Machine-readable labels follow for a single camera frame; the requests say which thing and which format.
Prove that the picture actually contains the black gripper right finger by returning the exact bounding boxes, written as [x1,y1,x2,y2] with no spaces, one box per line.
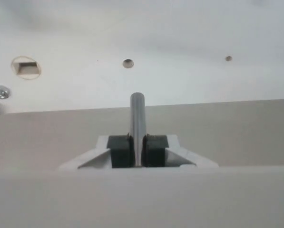
[141,133,220,168]

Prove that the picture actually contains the silver cross-head screw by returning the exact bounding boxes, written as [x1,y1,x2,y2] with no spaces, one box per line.
[0,85,11,99]

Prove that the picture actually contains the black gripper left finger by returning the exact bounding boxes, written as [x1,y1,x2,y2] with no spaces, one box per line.
[58,134,135,171]

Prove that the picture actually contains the white task board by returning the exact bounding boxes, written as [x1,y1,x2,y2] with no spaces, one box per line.
[0,0,284,114]

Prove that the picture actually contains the metal round peg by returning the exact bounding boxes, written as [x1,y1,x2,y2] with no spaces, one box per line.
[129,92,147,167]

